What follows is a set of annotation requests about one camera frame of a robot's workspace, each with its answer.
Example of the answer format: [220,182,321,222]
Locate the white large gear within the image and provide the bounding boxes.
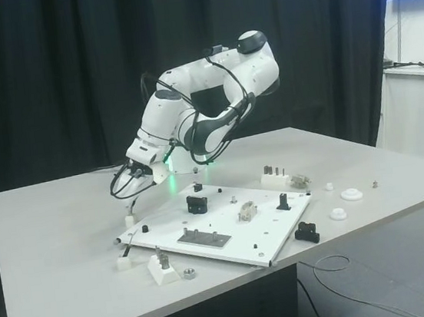
[340,186,365,203]

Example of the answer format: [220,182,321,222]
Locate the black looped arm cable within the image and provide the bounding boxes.
[139,66,200,123]

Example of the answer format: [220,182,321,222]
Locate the white medium gear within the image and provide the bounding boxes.
[329,206,348,222]

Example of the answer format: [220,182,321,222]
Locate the thin grey floor wire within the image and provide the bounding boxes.
[312,253,355,302]

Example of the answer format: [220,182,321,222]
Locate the white USB plug holder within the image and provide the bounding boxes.
[114,256,131,273]

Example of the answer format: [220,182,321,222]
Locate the black D-SUB plug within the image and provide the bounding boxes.
[293,219,322,246]

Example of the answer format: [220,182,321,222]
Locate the black floor cable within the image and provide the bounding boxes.
[296,275,323,317]

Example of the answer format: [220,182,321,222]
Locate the white round peg holder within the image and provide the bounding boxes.
[146,252,181,287]

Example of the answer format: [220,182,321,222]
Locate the black USB plug with wire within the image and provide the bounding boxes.
[118,233,137,258]

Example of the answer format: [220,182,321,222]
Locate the black curtain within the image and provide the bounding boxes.
[0,0,424,317]

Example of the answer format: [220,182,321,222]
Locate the thin black cable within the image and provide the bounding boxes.
[382,56,424,78]

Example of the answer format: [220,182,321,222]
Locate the white task board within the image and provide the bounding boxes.
[108,168,320,286]

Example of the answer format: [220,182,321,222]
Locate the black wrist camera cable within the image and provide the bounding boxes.
[105,162,154,200]

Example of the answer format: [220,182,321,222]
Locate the black box under table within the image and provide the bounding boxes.
[156,263,306,317]

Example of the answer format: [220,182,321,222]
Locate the grey metal plug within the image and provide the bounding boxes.
[289,172,314,190]

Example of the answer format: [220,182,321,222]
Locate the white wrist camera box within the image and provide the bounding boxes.
[124,140,160,167]

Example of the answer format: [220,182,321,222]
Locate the white square peg holder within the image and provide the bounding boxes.
[259,170,292,190]

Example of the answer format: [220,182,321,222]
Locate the black long arm cable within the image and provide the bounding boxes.
[177,42,264,168]

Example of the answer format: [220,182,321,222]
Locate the white cabinet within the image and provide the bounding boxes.
[367,61,424,177]

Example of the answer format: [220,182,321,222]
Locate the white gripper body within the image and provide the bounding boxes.
[114,156,174,204]

